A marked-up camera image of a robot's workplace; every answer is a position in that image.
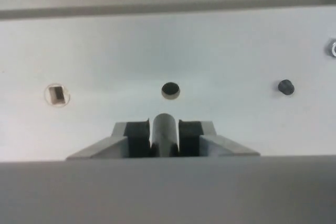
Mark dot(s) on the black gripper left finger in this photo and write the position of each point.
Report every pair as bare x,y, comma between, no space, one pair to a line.
136,136

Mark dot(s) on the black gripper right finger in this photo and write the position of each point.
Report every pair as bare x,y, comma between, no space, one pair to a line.
189,137

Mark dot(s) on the metal round peg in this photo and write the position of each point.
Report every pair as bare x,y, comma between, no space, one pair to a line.
164,132

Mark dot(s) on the small black round stud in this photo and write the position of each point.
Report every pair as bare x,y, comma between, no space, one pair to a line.
286,86

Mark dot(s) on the white task board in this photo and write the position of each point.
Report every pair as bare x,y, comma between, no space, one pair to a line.
168,77

